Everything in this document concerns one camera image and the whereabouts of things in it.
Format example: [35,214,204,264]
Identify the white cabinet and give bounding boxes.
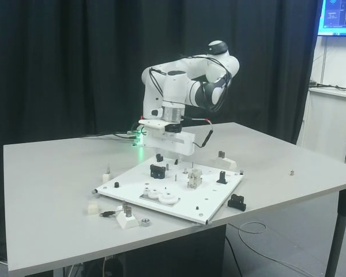
[297,83,346,168]

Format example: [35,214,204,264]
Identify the white task board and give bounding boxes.
[91,154,245,226]

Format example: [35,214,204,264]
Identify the black base cable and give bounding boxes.
[86,131,141,144]

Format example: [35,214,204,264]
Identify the grey waterproof plug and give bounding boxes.
[186,169,203,191]

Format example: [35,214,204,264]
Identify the black D-SUB plug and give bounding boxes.
[227,193,247,211]

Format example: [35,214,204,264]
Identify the white round peg holder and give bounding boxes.
[116,212,138,230]

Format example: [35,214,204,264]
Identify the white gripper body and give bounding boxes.
[145,130,195,156]

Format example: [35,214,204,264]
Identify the dark table leg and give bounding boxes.
[325,184,346,277]

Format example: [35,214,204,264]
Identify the black floor cable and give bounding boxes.
[224,238,234,277]

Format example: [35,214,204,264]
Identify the blue screen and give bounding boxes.
[317,0,346,38]

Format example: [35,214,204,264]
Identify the white square peg holder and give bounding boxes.
[216,157,237,170]

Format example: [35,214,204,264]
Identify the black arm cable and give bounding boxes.
[148,53,231,113]

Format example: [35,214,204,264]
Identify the grey floor cable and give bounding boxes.
[225,221,280,277]

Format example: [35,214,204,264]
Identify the black curtain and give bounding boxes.
[0,0,324,257]

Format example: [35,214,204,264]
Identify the white large gear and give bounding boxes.
[158,193,180,205]

